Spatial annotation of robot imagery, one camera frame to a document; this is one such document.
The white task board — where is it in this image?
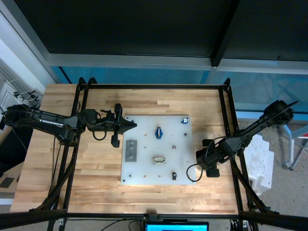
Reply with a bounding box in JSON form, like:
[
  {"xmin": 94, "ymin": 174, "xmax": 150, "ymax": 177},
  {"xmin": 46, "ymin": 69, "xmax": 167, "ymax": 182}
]
[{"xmin": 119, "ymin": 115, "xmax": 196, "ymax": 186}]

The white foam packing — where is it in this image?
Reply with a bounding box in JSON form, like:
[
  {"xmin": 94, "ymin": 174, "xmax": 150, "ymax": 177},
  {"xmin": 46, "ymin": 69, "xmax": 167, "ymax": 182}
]
[{"xmin": 243, "ymin": 134, "xmax": 275, "ymax": 196}]

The blue laptop screen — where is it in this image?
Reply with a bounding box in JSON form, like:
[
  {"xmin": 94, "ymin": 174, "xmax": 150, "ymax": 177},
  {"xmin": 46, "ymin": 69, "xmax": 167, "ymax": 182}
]
[{"xmin": 143, "ymin": 221, "xmax": 209, "ymax": 231}]

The black table camera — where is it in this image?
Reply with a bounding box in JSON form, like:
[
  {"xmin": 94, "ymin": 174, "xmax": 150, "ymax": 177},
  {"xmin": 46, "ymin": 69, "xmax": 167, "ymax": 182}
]
[{"xmin": 143, "ymin": 208, "xmax": 161, "ymax": 221}]

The grey metal plate with pegs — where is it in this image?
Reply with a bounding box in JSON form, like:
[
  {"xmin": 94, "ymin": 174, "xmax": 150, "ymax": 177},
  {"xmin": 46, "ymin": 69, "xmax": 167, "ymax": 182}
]
[{"xmin": 124, "ymin": 139, "xmax": 138, "ymax": 163}]

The black aluminium frame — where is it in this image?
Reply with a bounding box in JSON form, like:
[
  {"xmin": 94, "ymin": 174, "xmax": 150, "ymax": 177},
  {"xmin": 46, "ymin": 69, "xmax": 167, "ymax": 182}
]
[{"xmin": 0, "ymin": 77, "xmax": 282, "ymax": 231}]

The black white cable bundle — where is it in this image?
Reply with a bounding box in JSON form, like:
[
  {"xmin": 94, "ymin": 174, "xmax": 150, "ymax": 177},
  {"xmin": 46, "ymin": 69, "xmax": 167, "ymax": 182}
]
[{"xmin": 13, "ymin": 90, "xmax": 40, "ymax": 102}]

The black wall pillar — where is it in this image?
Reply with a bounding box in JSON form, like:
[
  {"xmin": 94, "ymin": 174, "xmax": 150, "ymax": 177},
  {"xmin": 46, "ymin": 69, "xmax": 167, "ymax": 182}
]
[{"xmin": 210, "ymin": 0, "xmax": 242, "ymax": 67}]

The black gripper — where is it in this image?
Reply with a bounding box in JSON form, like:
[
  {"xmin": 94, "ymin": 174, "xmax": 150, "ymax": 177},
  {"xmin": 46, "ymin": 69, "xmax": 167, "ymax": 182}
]
[
  {"xmin": 96, "ymin": 103, "xmax": 138, "ymax": 148},
  {"xmin": 202, "ymin": 139, "xmax": 221, "ymax": 178}
]

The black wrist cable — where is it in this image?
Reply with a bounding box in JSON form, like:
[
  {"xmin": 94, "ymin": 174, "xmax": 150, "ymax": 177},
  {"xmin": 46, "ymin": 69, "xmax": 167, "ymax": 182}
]
[
  {"xmin": 92, "ymin": 124, "xmax": 108, "ymax": 141},
  {"xmin": 187, "ymin": 162, "xmax": 203, "ymax": 183}
]

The blue connector with silver clip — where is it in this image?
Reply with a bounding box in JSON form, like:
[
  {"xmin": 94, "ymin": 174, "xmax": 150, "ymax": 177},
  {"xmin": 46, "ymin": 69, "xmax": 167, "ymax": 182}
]
[{"xmin": 154, "ymin": 127, "xmax": 165, "ymax": 141}]

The grey metal stand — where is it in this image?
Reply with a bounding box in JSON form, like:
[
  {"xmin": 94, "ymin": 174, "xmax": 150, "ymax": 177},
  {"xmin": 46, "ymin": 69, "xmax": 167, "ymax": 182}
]
[{"xmin": 276, "ymin": 120, "xmax": 308, "ymax": 172}]

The tan cardboard box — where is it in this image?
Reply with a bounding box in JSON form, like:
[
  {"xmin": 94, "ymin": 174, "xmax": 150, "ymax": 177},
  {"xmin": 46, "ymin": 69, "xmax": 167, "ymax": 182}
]
[{"xmin": 0, "ymin": 161, "xmax": 25, "ymax": 193}]

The beige connector base socket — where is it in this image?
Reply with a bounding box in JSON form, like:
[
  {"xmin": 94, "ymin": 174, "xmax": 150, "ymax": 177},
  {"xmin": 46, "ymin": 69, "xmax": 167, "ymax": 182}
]
[{"xmin": 152, "ymin": 155, "xmax": 167, "ymax": 167}]

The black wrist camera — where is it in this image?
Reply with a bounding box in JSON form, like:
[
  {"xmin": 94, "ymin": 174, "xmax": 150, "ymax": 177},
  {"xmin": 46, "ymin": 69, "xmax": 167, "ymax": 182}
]
[
  {"xmin": 103, "ymin": 113, "xmax": 116, "ymax": 129},
  {"xmin": 195, "ymin": 148, "xmax": 210, "ymax": 170}
]

